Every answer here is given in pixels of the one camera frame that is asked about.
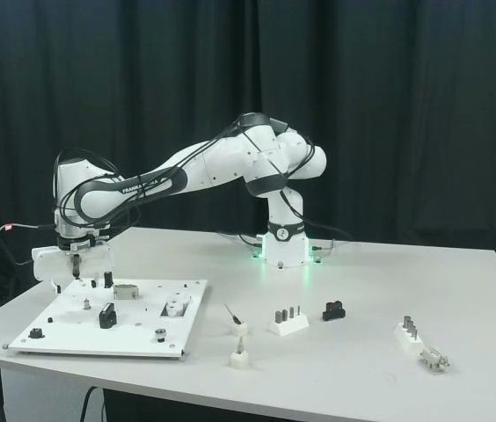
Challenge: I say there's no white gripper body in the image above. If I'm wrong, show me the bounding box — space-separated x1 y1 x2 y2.
31 244 115 286

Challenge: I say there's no thin black rod red tag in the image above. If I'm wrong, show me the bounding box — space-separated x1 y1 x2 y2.
0 222 58 267

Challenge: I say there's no white task board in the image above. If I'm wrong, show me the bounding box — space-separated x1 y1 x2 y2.
5 278 210 360

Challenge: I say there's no white large gear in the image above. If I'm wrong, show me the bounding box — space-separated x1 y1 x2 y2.
166 291 193 309

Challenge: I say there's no white peg holder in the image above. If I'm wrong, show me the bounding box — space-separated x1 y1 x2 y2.
394 323 425 354
268 312 310 338

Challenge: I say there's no black D-SUB plug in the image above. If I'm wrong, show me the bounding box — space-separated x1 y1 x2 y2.
321 300 346 323

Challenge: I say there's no black curtain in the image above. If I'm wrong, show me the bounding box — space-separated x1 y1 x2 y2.
0 0 496 311

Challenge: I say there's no white waterproof plug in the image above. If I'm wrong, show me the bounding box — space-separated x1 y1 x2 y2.
419 346 452 367

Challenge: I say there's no black cable under table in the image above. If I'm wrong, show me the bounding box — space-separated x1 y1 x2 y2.
81 385 105 422

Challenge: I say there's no black base cable grey connector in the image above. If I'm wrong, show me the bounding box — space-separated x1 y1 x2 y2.
307 236 354 257

